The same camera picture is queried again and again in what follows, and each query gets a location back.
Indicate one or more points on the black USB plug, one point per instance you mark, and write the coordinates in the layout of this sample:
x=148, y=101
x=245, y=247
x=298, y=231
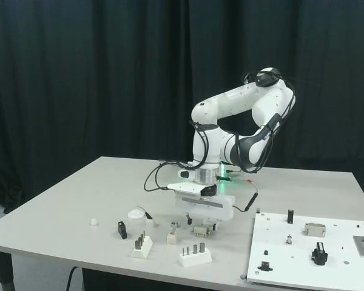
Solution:
x=121, y=229

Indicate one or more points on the flat white mounting plate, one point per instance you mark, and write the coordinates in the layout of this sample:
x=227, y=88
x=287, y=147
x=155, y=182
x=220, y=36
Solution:
x=183, y=188

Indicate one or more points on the white square peg holder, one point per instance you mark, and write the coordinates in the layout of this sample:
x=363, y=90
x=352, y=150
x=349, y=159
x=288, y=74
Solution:
x=141, y=251

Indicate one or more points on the metal bolt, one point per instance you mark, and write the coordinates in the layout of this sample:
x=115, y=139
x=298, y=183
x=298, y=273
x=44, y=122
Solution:
x=173, y=228

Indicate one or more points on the black table leg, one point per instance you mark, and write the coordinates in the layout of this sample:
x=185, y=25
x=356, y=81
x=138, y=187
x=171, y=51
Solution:
x=0, y=269

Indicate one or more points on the thin black rod red tag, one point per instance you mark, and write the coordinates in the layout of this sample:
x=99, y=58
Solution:
x=251, y=201

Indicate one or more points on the large metal square peg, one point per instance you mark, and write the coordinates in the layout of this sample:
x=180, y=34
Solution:
x=137, y=244

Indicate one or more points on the white round peg holder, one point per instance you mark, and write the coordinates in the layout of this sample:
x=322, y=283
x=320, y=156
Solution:
x=195, y=259

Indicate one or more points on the small white plug holder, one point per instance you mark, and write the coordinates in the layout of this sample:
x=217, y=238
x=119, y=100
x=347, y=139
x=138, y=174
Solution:
x=150, y=222

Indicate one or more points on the white large gear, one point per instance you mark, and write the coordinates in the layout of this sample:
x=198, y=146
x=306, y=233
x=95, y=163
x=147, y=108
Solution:
x=135, y=216

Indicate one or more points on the white task board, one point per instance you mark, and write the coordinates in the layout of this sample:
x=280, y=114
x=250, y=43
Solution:
x=300, y=266

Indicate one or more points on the medium metal square peg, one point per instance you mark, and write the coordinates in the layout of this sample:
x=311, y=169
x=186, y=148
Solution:
x=141, y=240

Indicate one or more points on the medium metal round peg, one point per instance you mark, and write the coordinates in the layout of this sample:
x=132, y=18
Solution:
x=195, y=248

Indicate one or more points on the white bolt holder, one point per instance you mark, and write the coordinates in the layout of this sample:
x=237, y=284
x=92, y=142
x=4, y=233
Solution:
x=171, y=239

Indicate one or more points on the white small gear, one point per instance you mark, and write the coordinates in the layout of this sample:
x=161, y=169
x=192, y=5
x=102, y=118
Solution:
x=93, y=222

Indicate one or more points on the large metal round peg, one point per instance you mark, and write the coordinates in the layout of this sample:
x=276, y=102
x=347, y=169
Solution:
x=202, y=247

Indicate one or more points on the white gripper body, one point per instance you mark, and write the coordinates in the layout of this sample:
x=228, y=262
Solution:
x=204, y=206

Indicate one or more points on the grey waterproof plug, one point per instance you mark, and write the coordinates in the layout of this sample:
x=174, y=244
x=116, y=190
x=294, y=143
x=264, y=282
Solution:
x=202, y=230

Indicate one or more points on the black D-SUB plug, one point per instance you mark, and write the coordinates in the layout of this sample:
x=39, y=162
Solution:
x=319, y=255

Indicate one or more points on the black curtain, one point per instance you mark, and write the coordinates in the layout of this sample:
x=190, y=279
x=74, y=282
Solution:
x=79, y=75

